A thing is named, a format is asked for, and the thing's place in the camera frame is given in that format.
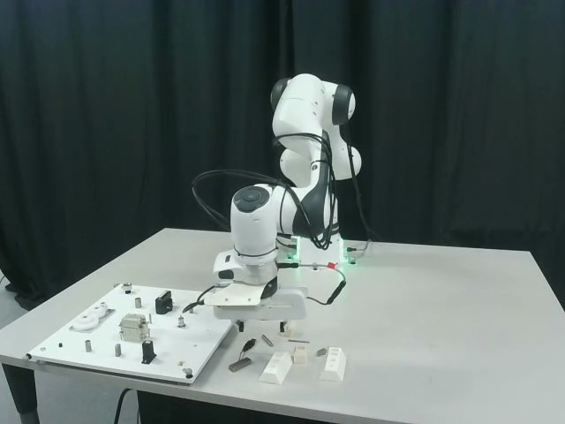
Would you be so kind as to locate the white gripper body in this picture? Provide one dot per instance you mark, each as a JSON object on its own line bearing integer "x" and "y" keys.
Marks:
{"x": 282, "y": 309}

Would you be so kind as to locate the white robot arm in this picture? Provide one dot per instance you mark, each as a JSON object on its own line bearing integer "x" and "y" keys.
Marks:
{"x": 253, "y": 229}

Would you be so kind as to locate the small white peg holder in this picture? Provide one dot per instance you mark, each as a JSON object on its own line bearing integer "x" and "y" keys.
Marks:
{"x": 300, "y": 354}

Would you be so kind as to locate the thick metal square peg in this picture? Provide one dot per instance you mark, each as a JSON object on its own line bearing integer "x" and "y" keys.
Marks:
{"x": 240, "y": 364}

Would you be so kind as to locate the long white peg holder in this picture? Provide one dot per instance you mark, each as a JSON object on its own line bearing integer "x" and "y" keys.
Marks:
{"x": 333, "y": 364}
{"x": 276, "y": 367}

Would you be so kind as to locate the small metal peg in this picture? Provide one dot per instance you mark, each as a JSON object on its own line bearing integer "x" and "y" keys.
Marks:
{"x": 321, "y": 351}

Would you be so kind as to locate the thin metal rod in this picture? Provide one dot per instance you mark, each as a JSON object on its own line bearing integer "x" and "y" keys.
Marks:
{"x": 296, "y": 340}

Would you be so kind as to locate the flat white mounting plate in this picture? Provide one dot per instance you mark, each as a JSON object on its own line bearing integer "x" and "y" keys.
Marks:
{"x": 234, "y": 296}

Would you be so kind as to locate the metal BNC plug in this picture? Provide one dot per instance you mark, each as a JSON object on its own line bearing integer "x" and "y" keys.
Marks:
{"x": 180, "y": 321}

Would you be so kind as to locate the black D-SUB plug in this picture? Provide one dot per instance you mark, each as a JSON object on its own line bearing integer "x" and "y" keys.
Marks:
{"x": 164, "y": 304}

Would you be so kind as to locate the metal rectangular connector block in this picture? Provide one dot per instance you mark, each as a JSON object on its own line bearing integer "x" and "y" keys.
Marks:
{"x": 132, "y": 329}

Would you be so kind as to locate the white medium gear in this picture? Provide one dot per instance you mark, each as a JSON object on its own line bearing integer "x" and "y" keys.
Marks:
{"x": 103, "y": 309}

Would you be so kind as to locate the white task board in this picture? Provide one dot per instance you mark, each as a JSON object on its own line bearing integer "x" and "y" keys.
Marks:
{"x": 106, "y": 366}

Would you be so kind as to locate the white large gear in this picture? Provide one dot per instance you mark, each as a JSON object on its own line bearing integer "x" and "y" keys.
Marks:
{"x": 87, "y": 324}

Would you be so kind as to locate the black table leg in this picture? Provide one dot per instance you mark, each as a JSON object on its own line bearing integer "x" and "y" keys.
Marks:
{"x": 20, "y": 397}

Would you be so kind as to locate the black curtain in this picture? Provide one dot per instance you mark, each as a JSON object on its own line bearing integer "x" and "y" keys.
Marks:
{"x": 110, "y": 110}

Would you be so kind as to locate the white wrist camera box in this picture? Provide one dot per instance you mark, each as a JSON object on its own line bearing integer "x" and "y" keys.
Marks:
{"x": 226, "y": 267}

